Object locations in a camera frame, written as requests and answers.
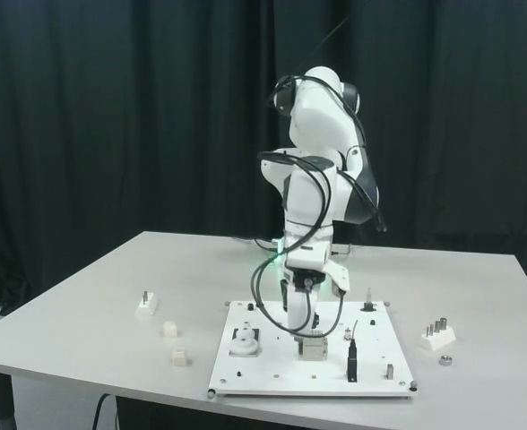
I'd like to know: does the thin overhead wire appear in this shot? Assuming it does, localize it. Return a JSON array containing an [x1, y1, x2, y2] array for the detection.
[[307, 0, 352, 56]]

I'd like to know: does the black curtain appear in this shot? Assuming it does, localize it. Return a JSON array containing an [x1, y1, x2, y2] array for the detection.
[[0, 0, 527, 317]]

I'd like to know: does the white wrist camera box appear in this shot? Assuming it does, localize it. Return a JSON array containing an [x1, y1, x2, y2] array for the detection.
[[324, 262, 351, 297]]

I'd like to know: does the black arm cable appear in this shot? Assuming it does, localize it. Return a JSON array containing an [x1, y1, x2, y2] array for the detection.
[[266, 73, 388, 233]]

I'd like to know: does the white square peg holder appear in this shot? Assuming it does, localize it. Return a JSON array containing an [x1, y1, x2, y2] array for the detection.
[[135, 293, 160, 319]]

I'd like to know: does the white round peg holder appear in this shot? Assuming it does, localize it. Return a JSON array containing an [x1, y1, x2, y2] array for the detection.
[[418, 328, 456, 352]]

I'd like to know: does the black plug with thin cable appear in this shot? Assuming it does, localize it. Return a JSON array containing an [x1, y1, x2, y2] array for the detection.
[[346, 319, 360, 383]]

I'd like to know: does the white large gear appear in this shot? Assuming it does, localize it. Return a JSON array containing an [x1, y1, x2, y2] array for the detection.
[[229, 339, 261, 358]]

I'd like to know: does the white task board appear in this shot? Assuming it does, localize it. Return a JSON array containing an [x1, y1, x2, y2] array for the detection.
[[207, 298, 419, 399]]

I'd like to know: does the black looping gripper cable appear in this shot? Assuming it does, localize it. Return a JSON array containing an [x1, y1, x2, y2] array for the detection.
[[250, 150, 346, 337]]

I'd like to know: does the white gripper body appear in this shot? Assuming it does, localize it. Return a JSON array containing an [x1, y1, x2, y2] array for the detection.
[[283, 288, 320, 336]]

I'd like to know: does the black hanging floor cable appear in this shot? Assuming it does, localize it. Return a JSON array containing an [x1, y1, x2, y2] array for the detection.
[[93, 392, 113, 430]]

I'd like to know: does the black power cable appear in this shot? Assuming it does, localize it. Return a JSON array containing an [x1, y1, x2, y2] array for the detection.
[[234, 236, 279, 252]]

